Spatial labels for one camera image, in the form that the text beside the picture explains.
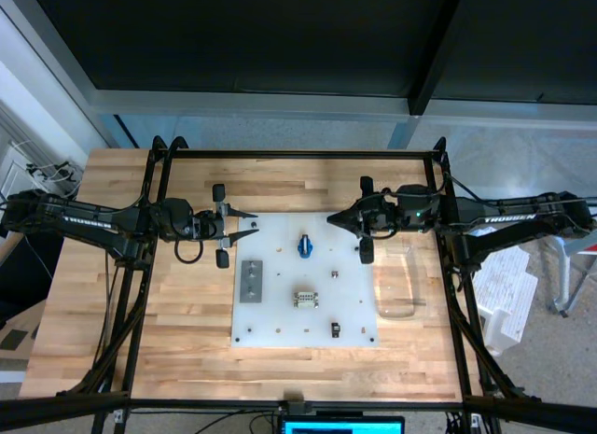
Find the grey metal clamp block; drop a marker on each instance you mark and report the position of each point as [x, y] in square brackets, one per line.
[245, 289]

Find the white frame bracket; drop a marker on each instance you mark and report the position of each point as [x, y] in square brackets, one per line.
[475, 420]
[119, 416]

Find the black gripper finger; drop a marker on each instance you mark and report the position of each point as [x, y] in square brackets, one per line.
[347, 226]
[347, 214]
[238, 238]
[238, 214]

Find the black aluminium frame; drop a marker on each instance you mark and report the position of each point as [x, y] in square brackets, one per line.
[233, 153]

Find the blue round plug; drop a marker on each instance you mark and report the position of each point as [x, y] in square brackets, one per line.
[304, 252]

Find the blue laptop screen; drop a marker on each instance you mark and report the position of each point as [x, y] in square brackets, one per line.
[340, 428]

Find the small black connector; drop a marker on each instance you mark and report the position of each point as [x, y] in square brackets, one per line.
[336, 330]

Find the brown cardboard box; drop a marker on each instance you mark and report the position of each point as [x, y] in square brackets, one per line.
[21, 319]

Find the white mounting board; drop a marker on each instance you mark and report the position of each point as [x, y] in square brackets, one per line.
[266, 322]

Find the black table-level camera box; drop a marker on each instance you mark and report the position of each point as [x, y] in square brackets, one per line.
[295, 406]

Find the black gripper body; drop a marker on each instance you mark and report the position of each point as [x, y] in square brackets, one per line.
[367, 254]
[222, 259]

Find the grey ten-pin connector insert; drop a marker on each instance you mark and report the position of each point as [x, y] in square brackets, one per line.
[306, 295]

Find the grey metal cart frame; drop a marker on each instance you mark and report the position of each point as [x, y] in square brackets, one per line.
[565, 275]

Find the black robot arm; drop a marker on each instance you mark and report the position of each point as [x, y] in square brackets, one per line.
[135, 219]
[503, 219]

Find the clear plastic tub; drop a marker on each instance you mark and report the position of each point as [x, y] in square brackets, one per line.
[401, 308]

